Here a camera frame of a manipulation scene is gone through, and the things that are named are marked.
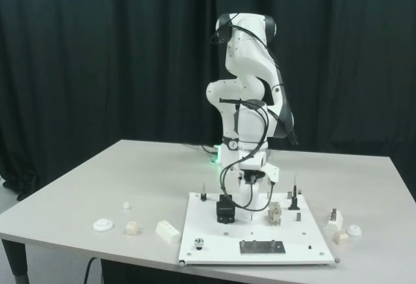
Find white holder with peg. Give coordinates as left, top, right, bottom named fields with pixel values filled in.
left=324, top=211, right=345, bottom=233

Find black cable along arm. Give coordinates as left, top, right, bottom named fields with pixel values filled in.
left=209, top=12, right=299, bottom=146

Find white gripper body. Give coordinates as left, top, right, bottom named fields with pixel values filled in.
left=238, top=180, right=262, bottom=213

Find dark table leg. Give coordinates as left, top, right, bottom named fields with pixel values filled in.
left=0, top=238, right=27, bottom=284

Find black curtain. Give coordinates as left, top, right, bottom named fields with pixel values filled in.
left=0, top=0, right=416, bottom=200

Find white long peg holder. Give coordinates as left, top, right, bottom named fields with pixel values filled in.
left=155, top=220, right=182, bottom=243

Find black plug with short cable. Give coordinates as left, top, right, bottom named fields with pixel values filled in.
left=289, top=172, right=302, bottom=212

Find black looped gripper cable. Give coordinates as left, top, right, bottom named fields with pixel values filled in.
left=219, top=152, right=266, bottom=209

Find white task board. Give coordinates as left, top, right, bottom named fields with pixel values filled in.
left=177, top=191, right=337, bottom=259

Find black cables at arm foot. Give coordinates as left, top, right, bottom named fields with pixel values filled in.
left=198, top=143, right=218, bottom=155

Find black cable under table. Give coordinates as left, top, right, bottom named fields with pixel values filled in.
left=84, top=257, right=102, bottom=284

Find black D-SUB plug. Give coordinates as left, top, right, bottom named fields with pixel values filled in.
left=215, top=194, right=236, bottom=226

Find beige cube holder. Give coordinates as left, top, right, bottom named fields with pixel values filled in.
left=332, top=230, right=350, bottom=244
left=125, top=221, right=142, bottom=236

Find white large gear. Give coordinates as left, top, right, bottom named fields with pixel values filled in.
left=92, top=218, right=113, bottom=233

